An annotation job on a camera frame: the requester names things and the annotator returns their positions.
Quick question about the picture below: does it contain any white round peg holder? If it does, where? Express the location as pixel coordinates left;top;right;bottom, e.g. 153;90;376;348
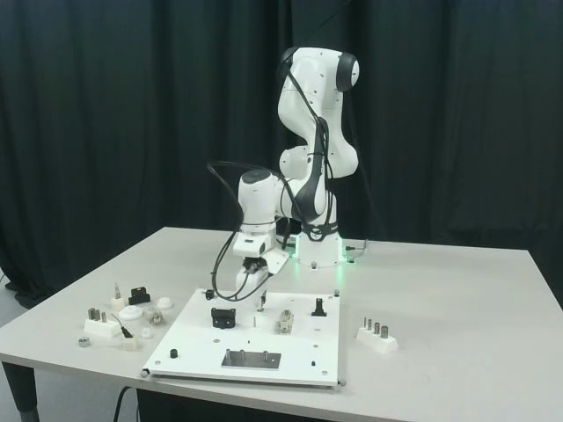
355;327;399;355

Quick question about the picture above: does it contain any black looped camera cable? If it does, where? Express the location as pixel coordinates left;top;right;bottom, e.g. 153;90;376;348
206;160;265;302

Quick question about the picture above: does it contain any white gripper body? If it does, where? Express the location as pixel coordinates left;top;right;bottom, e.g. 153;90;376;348
234;268;271;305

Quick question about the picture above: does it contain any black floor cable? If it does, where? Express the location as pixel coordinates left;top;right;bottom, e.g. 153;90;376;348
113;385;134;422

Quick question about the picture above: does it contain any black table leg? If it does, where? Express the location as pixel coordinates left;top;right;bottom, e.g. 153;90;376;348
2;362;37;422

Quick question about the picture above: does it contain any black Ethernet plug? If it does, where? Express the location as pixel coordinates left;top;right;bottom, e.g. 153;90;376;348
111;313;134;341

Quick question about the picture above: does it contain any black curtain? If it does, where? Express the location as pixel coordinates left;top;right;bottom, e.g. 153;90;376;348
0;0;563;294

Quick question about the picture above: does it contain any black D-SUB plug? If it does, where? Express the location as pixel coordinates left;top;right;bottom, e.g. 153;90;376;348
128;286;152;308

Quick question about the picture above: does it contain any white square peg holder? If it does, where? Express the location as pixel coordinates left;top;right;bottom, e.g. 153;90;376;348
83;317;121;342

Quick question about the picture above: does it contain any white task board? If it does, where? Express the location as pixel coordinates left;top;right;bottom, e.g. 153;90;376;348
140;286;348;390

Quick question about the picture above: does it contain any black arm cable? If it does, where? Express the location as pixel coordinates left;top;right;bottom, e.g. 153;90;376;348
279;47;335;234

